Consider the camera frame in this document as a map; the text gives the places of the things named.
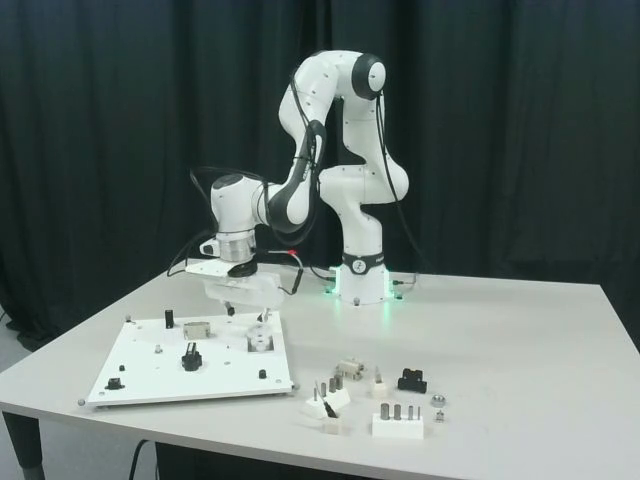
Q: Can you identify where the white round peg holder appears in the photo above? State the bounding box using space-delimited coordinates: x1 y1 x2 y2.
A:
371 413 426 442

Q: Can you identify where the grey waterproof plug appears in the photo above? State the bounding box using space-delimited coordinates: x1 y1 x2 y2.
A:
335 357 366 384

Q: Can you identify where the black under-table panel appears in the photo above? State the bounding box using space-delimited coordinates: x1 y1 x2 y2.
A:
154 442 326 480

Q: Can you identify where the flat white mounting plate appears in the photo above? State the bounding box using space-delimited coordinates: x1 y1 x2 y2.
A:
185 263 236 277

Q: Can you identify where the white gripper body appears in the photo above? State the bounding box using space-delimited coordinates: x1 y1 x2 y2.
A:
202 272 285 308

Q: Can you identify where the black curtain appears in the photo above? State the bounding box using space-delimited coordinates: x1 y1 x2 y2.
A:
0 0 640 346

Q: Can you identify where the white task board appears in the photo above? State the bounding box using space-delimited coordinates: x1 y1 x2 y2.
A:
84 312 296 412

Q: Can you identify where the dark grey table leg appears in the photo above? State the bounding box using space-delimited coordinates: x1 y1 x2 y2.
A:
3 410 45 480

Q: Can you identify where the black floor cable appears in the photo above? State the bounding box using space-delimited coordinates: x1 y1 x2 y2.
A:
130 438 152 480

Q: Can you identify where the silver flange ring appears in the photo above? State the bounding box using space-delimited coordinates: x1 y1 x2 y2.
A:
217 234 257 262

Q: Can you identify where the white square peg holder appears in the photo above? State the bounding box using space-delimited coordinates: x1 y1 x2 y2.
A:
300 387 351 419

